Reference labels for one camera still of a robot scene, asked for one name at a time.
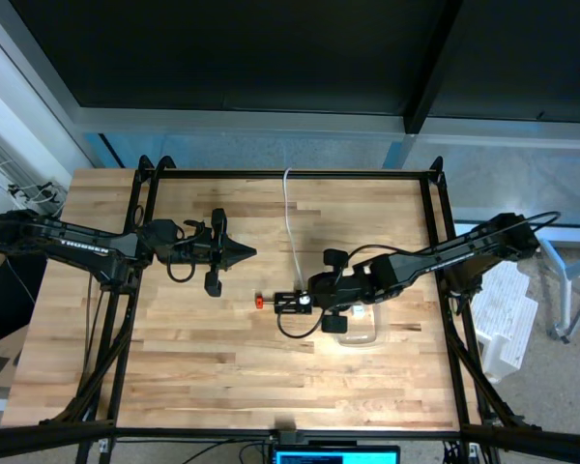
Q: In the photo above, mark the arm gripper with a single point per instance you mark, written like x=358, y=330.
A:
x=338, y=295
x=215, y=251

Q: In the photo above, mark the white power receptacle socket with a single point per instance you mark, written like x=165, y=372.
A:
x=304, y=301

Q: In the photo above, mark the small white block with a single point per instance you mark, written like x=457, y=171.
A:
x=359, y=310

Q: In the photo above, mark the black vise with red knob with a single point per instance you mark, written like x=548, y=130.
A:
x=287, y=298

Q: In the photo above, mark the clear plastic tub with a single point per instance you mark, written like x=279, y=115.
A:
x=372, y=333

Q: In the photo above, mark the laptop with blue screen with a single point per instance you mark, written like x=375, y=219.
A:
x=333, y=456

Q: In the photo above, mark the white stepped plastic stand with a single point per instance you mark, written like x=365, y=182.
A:
x=502, y=314

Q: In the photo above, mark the brown cardboard box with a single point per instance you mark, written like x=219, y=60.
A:
x=9, y=343

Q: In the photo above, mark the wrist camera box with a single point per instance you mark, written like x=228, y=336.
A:
x=319, y=290

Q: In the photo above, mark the black table-level camera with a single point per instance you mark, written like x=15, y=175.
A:
x=286, y=430

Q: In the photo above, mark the grey metal chair frame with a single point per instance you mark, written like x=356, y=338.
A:
x=563, y=333

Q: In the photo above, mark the black vertical post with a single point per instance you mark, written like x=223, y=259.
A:
x=435, y=63

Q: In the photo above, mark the black aluminium table frame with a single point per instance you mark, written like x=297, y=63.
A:
x=53, y=432

